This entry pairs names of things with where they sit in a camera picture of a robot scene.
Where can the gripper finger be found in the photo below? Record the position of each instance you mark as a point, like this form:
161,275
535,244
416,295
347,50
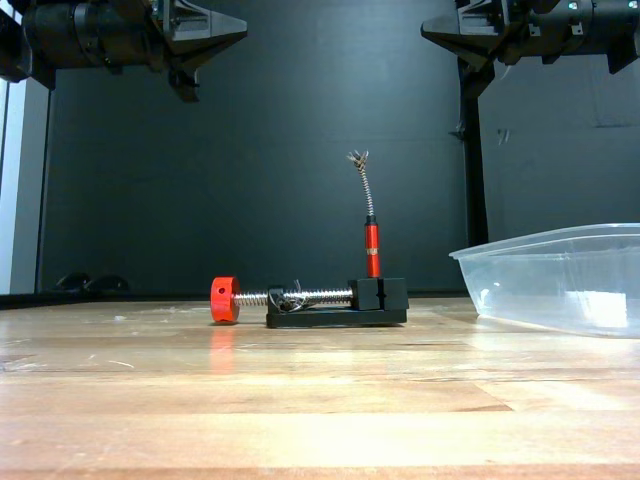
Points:
195,52
475,51
220,25
465,22

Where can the red RCA socket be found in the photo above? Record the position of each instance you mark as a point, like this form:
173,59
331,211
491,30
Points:
375,266

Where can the clear plastic tub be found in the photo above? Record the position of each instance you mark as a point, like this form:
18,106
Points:
525,290

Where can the black vise clamp red knob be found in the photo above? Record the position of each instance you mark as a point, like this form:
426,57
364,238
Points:
380,300

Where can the white block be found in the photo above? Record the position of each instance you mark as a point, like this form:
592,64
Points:
600,306

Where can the black wall column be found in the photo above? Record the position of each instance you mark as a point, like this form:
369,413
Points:
475,175

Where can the silver aluminium window frame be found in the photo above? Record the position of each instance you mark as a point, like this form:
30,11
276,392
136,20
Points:
22,200

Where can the black aluminium frame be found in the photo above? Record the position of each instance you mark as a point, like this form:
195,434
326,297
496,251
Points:
150,296

